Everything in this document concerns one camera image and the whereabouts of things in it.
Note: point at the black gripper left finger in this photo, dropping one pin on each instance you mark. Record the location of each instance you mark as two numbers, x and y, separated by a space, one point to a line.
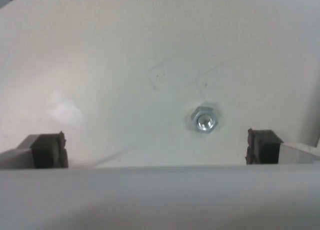
47 149

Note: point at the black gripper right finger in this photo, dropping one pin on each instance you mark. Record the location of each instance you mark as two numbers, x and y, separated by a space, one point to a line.
265 147

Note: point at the silver metal hex nut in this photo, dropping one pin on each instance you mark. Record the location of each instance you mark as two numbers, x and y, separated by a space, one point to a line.
204 119

